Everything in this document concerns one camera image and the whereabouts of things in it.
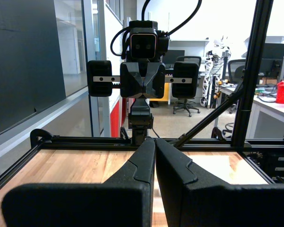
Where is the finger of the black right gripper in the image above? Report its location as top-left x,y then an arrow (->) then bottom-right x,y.
144,62 -> 167,99
120,61 -> 146,99

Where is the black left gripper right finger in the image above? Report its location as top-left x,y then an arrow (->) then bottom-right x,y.
155,138 -> 284,227

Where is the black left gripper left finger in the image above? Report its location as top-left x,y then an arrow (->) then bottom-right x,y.
1,138 -> 156,227

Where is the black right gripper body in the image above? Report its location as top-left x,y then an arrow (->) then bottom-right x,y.
87,60 -> 199,98

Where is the yellow cabinet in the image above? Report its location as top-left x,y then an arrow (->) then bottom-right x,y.
149,82 -> 171,108

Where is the black computer monitor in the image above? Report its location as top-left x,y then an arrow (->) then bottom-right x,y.
167,49 -> 186,63

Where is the black office chair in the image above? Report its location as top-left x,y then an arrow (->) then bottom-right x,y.
172,56 -> 202,118

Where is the red cabinet panel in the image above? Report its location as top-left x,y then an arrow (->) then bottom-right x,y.
110,97 -> 127,138

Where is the white lattice structure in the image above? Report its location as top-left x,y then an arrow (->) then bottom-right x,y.
202,35 -> 231,107

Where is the black box with white labels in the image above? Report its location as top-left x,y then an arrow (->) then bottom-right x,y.
247,151 -> 284,184

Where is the grey mesh office chair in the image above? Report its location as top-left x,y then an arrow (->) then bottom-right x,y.
227,59 -> 247,114

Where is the white desk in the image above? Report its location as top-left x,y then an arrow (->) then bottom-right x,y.
217,86 -> 284,140

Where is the black cable loop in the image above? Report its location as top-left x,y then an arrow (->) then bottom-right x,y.
110,26 -> 131,57

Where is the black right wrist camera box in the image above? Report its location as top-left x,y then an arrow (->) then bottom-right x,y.
128,28 -> 157,60

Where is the black aluminium table frame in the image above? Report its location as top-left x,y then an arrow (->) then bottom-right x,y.
0,0 -> 284,199

